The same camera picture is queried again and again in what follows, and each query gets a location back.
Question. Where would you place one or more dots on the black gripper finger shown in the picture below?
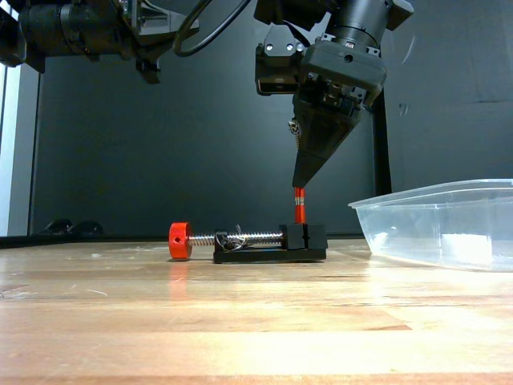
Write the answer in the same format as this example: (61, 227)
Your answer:
(320, 140)
(176, 24)

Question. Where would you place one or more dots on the red RCA socket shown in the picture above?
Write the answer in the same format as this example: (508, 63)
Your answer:
(300, 214)

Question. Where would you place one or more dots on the black clamp fixture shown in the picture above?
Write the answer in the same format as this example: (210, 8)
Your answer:
(304, 240)

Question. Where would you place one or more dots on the silver threaded rod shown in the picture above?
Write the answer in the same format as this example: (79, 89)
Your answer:
(260, 236)

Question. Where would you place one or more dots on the clear plastic tub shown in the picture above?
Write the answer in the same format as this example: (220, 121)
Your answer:
(401, 224)

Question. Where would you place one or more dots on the silver coil spring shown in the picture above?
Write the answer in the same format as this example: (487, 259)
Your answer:
(202, 240)

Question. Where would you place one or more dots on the red round knob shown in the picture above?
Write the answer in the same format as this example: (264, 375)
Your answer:
(180, 240)

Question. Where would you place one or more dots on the white paper slip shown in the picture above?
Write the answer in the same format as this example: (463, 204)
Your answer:
(467, 248)

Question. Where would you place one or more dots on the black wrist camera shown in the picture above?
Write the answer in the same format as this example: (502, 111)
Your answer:
(276, 76)

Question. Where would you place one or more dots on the black frame corner bracket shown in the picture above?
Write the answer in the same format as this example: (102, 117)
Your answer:
(88, 228)
(58, 226)

